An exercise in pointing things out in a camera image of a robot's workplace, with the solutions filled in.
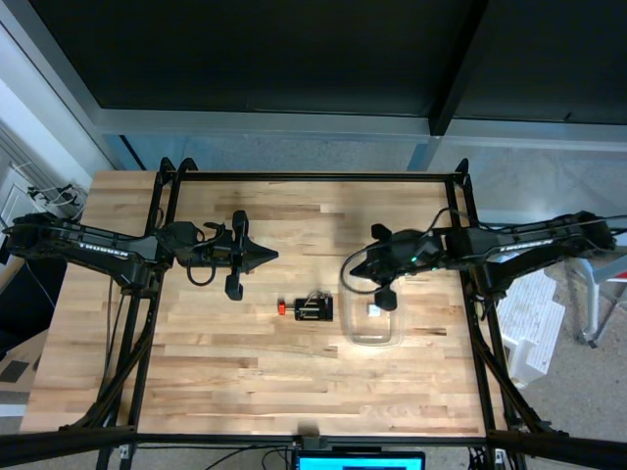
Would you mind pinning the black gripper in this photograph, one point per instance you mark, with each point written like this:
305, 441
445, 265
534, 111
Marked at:
220, 249
401, 249

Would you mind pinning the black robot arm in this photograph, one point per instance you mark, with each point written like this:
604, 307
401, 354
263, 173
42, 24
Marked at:
519, 249
98, 245

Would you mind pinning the white foam block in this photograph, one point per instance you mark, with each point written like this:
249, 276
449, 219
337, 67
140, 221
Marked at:
374, 311

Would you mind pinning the clear plastic tub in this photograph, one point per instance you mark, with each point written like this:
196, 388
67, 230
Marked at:
357, 333

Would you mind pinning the black clamp with red knob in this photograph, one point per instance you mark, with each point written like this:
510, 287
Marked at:
316, 312

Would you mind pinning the white plastic step stool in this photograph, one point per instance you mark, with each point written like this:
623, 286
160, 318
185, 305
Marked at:
529, 333

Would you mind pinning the blue laptop screen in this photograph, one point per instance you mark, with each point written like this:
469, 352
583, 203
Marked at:
357, 462

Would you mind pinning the power strip with plugs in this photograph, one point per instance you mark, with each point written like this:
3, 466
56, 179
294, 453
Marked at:
68, 193

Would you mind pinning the brown cardboard box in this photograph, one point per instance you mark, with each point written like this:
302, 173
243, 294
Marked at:
24, 350

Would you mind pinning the black metal frame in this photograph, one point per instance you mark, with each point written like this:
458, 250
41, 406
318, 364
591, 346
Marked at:
313, 177

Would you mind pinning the small black camera box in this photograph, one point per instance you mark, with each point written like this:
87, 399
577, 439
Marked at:
309, 440

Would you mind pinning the grey metal chair frame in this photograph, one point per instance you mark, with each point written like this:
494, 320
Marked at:
593, 303

